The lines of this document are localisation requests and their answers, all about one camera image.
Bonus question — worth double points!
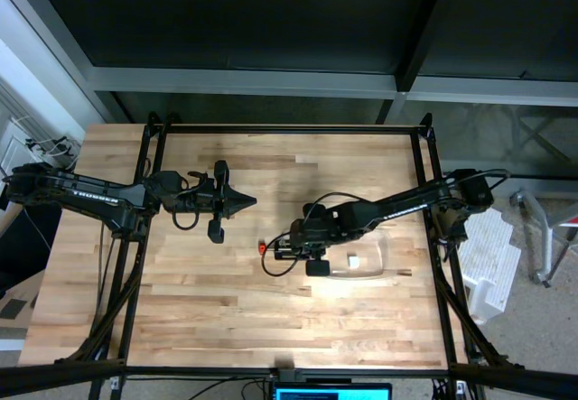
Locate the black metal frame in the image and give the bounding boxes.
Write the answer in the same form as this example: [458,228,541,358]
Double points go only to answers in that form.
[0,110,578,400]

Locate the screen with blue edge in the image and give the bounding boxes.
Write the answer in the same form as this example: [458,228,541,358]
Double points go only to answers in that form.
[271,382,393,400]

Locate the clear plastic container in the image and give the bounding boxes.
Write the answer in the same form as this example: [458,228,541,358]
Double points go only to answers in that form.
[325,230,393,283]

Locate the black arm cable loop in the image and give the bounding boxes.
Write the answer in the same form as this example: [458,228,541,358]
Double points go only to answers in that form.
[172,208,200,232]
[259,237,303,278]

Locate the black square pad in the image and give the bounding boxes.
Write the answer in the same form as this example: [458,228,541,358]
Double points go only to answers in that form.
[0,298,27,321]

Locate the white foam packing block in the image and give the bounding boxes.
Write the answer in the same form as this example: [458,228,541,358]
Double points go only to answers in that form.
[456,208,521,327]

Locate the large black case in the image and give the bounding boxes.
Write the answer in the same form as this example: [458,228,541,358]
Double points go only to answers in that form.
[0,203,62,291]

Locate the white cords with black plugs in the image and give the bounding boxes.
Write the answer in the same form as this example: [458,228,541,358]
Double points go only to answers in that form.
[22,134,78,160]

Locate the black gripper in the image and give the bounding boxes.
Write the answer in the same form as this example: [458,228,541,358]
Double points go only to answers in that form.
[288,203,351,277]
[176,160,258,244]

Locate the silver metal chair frame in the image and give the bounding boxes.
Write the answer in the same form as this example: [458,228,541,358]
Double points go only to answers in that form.
[508,190,578,289]

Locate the black clamp with red knob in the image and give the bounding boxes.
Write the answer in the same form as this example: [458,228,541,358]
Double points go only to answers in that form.
[258,238,302,264]

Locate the small black table camera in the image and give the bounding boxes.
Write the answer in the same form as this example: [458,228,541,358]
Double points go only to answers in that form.
[269,358,300,382]

